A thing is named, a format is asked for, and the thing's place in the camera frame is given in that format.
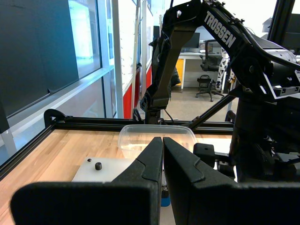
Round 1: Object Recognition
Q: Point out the black office chair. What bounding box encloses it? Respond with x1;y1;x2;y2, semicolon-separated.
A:
200;39;224;72

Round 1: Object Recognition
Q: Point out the white office desk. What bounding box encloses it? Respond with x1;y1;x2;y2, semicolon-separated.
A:
178;52;225;90

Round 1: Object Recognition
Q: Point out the white plastic board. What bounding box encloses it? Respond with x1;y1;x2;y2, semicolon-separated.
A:
71;157;220;225

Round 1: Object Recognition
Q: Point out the black aluminium frame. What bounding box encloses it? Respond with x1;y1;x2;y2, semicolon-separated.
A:
0;0;300;181

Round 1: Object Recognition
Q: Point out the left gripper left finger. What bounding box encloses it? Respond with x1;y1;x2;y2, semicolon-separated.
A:
10;137;164;225

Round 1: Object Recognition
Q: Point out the black rolling stool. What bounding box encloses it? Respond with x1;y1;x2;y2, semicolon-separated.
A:
195;75;225;102

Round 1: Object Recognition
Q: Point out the black desk monitor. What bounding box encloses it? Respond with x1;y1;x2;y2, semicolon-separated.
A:
181;32;201;53

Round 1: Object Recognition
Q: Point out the yellow drawer cabinet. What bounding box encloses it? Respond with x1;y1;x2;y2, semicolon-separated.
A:
175;59;185;86

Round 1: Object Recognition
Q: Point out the clear plastic tub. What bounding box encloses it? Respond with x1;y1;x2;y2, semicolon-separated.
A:
118;124;197;152

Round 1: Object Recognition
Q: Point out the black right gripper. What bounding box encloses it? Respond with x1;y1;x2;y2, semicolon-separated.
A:
193;126;300;183

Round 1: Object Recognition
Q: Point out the white lattice stand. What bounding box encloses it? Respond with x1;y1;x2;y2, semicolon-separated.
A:
216;45;236;91

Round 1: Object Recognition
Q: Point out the black hanging jacket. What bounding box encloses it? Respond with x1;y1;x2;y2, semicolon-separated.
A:
168;63;181;87

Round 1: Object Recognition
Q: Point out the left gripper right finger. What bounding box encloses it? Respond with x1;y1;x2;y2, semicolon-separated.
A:
163;137;300;225

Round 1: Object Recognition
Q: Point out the blue connector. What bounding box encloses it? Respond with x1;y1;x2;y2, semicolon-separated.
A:
160;170;171;207

